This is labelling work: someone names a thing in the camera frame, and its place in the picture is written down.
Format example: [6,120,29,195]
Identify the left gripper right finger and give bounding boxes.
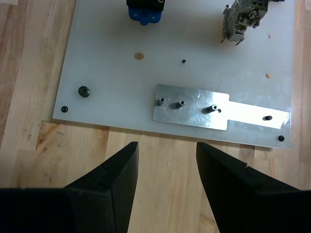
[196,142,311,233]

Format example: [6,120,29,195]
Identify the large black knurled screw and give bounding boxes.
[78,85,91,98]

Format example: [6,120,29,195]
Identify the beige HAN10E connector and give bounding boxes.
[225,0,269,30]

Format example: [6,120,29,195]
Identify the white plastic board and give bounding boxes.
[52,0,296,150]

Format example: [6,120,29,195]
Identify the grey metal plate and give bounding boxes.
[152,83,230,131]

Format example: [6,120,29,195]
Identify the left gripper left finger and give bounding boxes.
[0,142,139,233]

